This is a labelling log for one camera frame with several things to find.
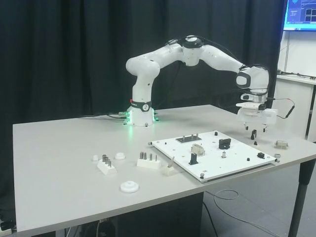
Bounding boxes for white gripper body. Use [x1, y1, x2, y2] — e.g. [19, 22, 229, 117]
[237, 108, 278, 127]

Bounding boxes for white cabinet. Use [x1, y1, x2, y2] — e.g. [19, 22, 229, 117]
[275, 71, 316, 143]

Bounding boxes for white task board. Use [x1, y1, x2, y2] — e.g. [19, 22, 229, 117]
[150, 130, 281, 184]

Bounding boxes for black table leg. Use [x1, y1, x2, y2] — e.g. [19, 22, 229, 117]
[288, 161, 312, 237]

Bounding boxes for white square peg holder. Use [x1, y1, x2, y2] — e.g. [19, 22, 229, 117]
[136, 158, 162, 171]

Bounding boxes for blue screen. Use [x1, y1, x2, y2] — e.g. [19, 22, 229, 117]
[283, 0, 316, 32]

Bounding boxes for white large gear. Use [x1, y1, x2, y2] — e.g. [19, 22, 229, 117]
[119, 180, 139, 194]

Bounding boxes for white round peg holder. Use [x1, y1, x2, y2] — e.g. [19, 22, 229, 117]
[96, 159, 118, 177]

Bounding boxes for black curtain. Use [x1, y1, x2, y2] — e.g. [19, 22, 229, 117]
[0, 0, 285, 223]

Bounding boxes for thin black rod on wire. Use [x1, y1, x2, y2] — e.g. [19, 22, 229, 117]
[268, 97, 296, 118]

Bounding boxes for grey floor cable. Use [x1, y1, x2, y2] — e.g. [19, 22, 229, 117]
[213, 189, 316, 233]

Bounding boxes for black base cable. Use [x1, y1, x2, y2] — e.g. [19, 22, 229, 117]
[83, 112, 129, 120]

